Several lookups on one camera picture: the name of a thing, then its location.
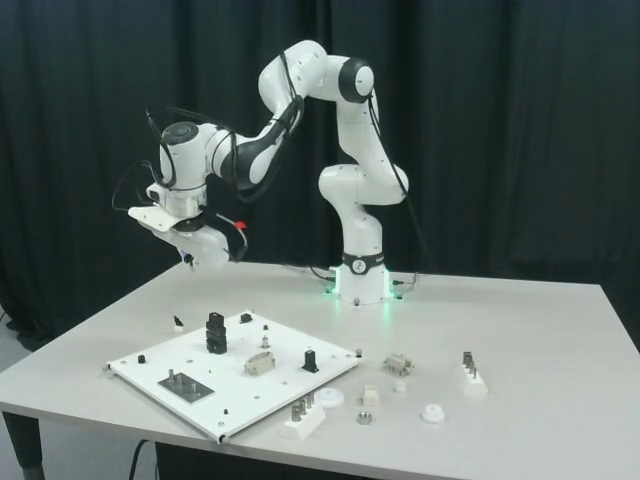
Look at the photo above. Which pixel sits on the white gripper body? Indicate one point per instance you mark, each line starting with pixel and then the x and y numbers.
pixel 210 247

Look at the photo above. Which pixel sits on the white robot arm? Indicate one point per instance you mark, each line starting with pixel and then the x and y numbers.
pixel 360 175

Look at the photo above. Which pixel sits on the white Ethernet plug holder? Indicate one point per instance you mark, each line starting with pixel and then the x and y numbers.
pixel 369 395

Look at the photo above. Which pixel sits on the black D-SUB plug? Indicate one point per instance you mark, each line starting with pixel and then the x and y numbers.
pixel 215 332

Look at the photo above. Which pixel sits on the metal BNC plug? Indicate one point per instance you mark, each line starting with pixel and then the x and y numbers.
pixel 265 340

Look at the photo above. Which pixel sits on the white task board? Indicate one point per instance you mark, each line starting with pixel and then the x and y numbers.
pixel 165 370

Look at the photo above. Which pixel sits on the small metal round peg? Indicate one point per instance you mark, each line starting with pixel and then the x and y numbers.
pixel 310 401

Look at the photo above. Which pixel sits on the medium metal round peg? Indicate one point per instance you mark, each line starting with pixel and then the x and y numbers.
pixel 302 408

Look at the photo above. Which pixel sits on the large metal round peg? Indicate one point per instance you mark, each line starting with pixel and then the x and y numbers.
pixel 295 413

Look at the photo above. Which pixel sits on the white large gear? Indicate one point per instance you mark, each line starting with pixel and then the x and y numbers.
pixel 331 397

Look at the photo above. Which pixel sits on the white round peg holder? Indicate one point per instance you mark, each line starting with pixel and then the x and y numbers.
pixel 302 427

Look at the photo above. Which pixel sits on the beige waterproof plug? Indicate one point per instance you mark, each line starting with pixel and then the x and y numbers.
pixel 394 365

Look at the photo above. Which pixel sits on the metal bolt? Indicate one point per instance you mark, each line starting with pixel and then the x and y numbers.
pixel 363 416

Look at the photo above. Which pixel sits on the black table leg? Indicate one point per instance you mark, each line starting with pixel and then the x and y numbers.
pixel 17 445

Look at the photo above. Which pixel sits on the white medium gear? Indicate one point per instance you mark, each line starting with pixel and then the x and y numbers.
pixel 433 413

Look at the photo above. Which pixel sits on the large metal square peg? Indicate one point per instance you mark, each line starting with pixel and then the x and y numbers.
pixel 468 359

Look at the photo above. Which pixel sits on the medium metal square peg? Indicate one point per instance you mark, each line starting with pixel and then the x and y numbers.
pixel 471 368

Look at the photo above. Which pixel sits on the white square peg holder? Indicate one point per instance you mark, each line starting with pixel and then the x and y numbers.
pixel 474 387

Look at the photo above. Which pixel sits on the black curtain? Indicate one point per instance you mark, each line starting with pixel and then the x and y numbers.
pixel 500 125

